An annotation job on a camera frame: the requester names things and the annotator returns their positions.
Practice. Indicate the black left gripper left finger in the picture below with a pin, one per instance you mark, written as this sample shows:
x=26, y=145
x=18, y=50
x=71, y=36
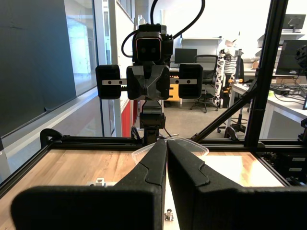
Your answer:
x=96, y=208

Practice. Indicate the clear plastic tub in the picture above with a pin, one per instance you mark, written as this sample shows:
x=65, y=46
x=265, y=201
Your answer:
x=199, y=149

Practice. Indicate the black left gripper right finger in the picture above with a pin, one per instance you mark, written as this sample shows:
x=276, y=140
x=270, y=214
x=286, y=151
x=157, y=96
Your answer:
x=239, y=208

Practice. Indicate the black mesh office chair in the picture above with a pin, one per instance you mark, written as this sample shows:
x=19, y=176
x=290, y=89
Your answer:
x=206, y=72

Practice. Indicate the white lattice structure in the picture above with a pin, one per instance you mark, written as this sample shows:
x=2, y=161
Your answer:
x=219, y=79

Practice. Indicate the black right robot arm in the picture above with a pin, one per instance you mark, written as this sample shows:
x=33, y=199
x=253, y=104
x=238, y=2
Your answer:
x=152, y=119

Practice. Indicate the large black computer monitor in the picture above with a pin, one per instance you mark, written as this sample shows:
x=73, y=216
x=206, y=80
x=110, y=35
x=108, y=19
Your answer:
x=290, y=57

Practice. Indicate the white office desk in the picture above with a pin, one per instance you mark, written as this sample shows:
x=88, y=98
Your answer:
x=283, y=106

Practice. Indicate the black aluminium frame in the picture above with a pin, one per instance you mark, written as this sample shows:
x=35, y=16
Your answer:
x=96, y=140

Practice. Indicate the black controller box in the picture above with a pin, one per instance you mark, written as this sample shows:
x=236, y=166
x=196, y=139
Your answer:
x=287, y=165

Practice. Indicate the black frame clamp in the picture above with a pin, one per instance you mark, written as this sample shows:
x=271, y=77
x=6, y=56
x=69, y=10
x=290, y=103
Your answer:
x=45, y=134
x=231, y=134

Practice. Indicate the red cabinet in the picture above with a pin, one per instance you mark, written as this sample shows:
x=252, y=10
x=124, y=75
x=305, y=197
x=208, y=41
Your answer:
x=126, y=117

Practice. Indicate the orange drawer cabinet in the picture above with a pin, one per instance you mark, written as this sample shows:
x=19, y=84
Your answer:
x=174, y=92

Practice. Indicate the small blue clamp white insert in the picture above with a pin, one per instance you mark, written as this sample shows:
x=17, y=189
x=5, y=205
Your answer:
x=100, y=182

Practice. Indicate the black monitor on shelf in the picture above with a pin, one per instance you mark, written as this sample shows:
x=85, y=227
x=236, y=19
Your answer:
x=295, y=20

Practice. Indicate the grey office cabinet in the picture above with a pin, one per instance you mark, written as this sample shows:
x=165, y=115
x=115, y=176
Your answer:
x=204, y=45

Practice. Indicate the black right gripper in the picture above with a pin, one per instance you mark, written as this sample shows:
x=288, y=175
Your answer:
x=190, y=81

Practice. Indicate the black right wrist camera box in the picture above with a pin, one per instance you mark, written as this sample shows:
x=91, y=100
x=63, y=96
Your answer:
x=148, y=48

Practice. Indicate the black stool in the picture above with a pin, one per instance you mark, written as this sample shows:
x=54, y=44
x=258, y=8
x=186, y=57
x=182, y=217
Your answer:
x=236, y=124

